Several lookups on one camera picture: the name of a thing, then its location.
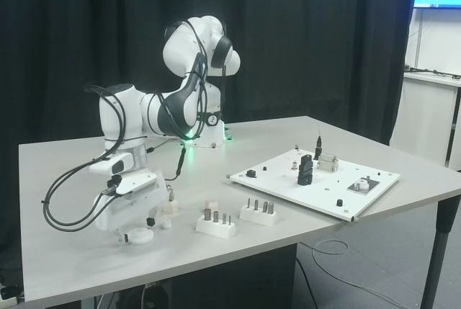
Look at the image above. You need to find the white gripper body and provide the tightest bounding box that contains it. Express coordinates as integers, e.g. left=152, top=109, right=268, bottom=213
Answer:
left=94, top=179, right=169, bottom=233

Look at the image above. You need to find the white large gear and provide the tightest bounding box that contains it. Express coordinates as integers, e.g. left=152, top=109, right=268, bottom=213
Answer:
left=126, top=228, right=155, bottom=247

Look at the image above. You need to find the white round peg holder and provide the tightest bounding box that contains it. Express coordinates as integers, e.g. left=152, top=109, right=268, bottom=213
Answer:
left=194, top=215, right=237, bottom=241

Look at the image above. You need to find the white square peg holder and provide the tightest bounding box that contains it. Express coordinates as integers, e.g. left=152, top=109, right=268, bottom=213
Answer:
left=239, top=206, right=277, bottom=227

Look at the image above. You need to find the white task board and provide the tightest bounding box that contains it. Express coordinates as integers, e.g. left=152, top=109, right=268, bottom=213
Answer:
left=225, top=148, right=401, bottom=223

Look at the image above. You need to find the black D-SUB plug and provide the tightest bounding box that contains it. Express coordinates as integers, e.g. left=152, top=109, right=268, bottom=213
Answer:
left=297, top=154, right=314, bottom=185

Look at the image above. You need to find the black curtain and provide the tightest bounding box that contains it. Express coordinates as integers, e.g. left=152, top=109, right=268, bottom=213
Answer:
left=0, top=0, right=415, bottom=281

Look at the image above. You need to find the grey table leg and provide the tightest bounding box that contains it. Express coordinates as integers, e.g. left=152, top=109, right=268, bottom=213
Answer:
left=421, top=199, right=455, bottom=309

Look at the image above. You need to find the white cabinet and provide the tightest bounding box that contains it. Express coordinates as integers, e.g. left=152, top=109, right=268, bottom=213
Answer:
left=390, top=70, right=461, bottom=172

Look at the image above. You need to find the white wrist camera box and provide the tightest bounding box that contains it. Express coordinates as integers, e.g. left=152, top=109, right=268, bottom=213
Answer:
left=89, top=153, right=136, bottom=176

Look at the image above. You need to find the black floor cable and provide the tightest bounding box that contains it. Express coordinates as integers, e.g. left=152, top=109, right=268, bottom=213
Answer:
left=295, top=251, right=315, bottom=309

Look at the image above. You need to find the grey floor cable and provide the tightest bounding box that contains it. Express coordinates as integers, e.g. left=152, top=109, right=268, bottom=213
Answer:
left=311, top=239, right=422, bottom=309

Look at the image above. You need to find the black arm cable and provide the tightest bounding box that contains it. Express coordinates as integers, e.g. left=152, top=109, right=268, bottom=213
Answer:
left=164, top=17, right=228, bottom=144

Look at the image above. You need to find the black plug with thin wire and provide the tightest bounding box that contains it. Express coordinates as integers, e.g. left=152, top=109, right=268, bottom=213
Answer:
left=315, top=125, right=324, bottom=161

